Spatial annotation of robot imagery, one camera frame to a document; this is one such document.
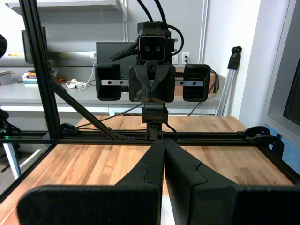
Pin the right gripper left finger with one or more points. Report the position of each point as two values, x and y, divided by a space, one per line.
93 206

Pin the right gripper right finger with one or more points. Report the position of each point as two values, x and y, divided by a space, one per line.
234 206

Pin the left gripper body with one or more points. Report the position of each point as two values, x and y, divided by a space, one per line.
107 82

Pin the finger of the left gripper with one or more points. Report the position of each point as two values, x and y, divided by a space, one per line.
140 86
165 84

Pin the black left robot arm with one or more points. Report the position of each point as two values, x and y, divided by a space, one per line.
154 112

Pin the white taskboard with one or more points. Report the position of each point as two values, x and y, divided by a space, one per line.
167 215

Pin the black desk monitor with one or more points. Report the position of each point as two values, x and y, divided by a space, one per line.
103 54
25 47

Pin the grey desk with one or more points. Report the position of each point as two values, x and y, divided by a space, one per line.
35 93

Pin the black silver folded stand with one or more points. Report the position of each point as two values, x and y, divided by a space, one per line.
234 58

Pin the stack of books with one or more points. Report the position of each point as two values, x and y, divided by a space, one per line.
30 79

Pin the black device green light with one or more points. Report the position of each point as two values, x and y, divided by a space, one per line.
7 124

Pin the black rounded object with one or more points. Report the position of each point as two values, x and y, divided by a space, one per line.
2 45

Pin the white wall outlet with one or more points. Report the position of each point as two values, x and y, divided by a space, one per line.
185 58

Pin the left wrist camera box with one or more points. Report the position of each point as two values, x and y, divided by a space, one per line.
152 48

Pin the black aluminium frame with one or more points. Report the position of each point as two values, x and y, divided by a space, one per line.
39 70

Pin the white wall shelf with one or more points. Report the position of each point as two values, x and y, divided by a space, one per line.
70 5

